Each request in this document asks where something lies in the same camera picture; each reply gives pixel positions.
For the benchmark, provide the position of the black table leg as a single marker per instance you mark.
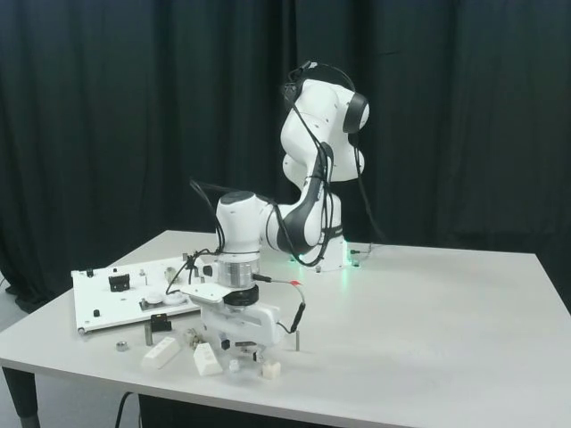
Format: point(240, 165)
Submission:
point(20, 397)

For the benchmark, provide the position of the thick metal round peg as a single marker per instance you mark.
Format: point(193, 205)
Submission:
point(146, 336)

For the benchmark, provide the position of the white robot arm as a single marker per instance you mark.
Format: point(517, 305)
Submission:
point(312, 134)

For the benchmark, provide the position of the white small gear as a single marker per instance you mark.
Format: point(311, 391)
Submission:
point(233, 365)

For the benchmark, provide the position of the white holder with holes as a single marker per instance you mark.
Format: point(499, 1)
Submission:
point(161, 354)
point(206, 359)

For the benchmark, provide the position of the metal nut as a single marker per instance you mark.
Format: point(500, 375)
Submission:
point(119, 347)

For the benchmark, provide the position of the white medium gear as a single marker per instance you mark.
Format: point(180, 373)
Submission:
point(154, 297)

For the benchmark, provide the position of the black box under table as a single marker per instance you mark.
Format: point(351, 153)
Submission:
point(223, 412)

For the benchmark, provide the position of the black curtains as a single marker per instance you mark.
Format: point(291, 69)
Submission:
point(111, 111)

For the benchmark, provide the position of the small white cube holder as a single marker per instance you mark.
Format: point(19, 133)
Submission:
point(271, 370)

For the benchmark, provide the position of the metal square peg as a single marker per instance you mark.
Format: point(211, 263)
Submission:
point(243, 345)

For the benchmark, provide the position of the black block plug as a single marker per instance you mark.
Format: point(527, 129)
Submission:
point(159, 322)

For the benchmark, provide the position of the thin metal round peg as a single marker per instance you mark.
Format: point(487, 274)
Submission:
point(295, 341)

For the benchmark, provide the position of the white task board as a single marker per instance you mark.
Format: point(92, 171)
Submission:
point(111, 307)

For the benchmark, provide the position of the beige D-SUB plug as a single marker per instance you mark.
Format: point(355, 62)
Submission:
point(192, 336)

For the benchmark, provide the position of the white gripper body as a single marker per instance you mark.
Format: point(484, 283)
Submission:
point(250, 323)

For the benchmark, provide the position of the white large gear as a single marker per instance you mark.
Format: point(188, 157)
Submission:
point(175, 300)

